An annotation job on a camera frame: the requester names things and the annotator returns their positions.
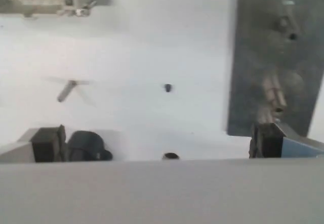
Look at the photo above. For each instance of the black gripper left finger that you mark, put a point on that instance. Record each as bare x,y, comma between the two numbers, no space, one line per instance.
46,145

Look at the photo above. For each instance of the black D-SUB plug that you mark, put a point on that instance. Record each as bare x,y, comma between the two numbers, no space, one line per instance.
86,145

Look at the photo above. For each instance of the thin metal square peg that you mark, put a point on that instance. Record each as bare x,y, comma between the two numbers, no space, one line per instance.
66,91

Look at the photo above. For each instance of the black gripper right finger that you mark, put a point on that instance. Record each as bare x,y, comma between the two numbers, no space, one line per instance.
269,143

